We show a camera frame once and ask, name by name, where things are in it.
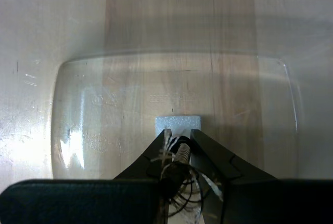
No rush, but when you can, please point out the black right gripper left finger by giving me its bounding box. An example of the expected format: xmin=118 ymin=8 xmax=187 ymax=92
xmin=0 ymin=129 xmax=173 ymax=224

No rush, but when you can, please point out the red RCA connector with spring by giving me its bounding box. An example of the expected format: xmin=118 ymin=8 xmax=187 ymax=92
xmin=156 ymin=129 xmax=225 ymax=224

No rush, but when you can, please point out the clear plastic tub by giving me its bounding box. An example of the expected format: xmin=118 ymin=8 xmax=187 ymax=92
xmin=0 ymin=0 xmax=333 ymax=224

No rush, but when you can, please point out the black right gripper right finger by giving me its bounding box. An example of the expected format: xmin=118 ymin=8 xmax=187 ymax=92
xmin=190 ymin=129 xmax=333 ymax=224

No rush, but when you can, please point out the white foam block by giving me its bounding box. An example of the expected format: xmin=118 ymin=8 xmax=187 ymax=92
xmin=155 ymin=115 xmax=203 ymax=141

